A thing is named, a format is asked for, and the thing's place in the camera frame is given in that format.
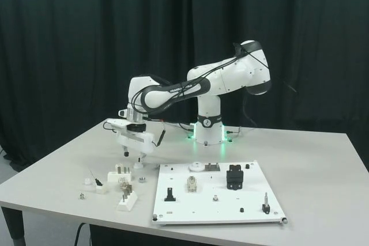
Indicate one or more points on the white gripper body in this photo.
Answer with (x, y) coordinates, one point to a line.
(135, 139)

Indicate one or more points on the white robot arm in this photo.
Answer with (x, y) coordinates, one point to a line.
(227, 67)

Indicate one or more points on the white small gear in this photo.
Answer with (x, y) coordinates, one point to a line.
(87, 181)

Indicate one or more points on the metal bolt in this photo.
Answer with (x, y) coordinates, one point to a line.
(142, 179)

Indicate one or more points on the thin black rod red tag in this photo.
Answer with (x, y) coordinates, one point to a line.
(161, 138)

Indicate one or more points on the white peg holder block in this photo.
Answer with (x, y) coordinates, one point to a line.
(118, 177)

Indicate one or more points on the dark metal square peg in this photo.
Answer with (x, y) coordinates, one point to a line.
(128, 190)

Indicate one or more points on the small white plug holder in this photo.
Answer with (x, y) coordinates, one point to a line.
(101, 189)

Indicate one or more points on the white wedge peg holder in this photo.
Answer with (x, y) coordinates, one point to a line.
(128, 202)

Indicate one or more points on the white task board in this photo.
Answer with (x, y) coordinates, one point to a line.
(201, 208)

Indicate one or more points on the black curtain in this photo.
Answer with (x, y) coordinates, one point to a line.
(86, 41)

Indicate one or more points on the black table leg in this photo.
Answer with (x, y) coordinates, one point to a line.
(14, 228)

